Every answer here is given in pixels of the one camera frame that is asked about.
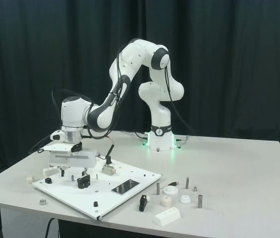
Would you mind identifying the white medium gear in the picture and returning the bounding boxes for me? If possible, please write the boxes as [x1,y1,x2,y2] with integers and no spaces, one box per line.
[179,194,192,205]

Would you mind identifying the white large gear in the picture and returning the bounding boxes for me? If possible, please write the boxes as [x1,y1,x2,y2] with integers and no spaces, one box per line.
[163,187,179,197]

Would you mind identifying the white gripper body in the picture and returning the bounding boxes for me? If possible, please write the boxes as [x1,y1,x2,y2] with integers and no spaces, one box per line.
[49,148,97,172]

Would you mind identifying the black D-SUB plug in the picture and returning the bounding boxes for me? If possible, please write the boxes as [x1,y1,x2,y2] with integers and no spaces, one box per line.
[138,194,148,212]

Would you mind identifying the thin black rod on wire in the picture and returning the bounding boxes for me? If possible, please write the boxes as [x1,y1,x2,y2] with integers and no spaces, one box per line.
[106,144,116,161]

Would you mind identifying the white peg holder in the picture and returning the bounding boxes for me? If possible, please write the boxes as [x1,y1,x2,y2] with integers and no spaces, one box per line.
[43,167,59,176]
[153,208,181,227]

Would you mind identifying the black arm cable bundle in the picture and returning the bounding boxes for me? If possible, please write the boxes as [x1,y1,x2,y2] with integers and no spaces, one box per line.
[51,47,131,140]

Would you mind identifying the black curtain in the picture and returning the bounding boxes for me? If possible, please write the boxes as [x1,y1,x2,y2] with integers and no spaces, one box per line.
[0,0,280,172]

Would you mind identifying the black shoulder cable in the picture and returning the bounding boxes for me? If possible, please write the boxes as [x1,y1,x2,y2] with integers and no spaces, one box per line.
[163,53,180,130]

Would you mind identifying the black looping wrist cable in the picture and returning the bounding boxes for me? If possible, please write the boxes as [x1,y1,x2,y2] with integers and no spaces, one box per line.
[31,137,64,154]

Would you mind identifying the black base cable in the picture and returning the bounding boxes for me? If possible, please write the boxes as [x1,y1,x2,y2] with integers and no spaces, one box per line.
[173,134,189,150]

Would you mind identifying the black floor cable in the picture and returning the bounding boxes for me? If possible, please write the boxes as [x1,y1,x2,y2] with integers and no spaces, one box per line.
[45,217,59,238]

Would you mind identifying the white task board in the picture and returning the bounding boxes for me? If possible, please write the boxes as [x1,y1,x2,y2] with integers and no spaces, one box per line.
[31,158,162,221]

